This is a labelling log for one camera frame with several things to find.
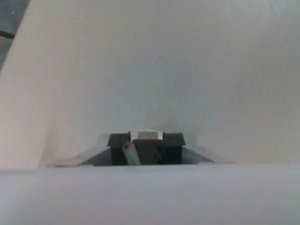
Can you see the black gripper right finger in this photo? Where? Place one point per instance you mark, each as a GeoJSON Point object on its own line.
{"type": "Point", "coordinates": [173, 145]}

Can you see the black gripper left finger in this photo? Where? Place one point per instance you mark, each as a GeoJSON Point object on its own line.
{"type": "Point", "coordinates": [116, 140]}

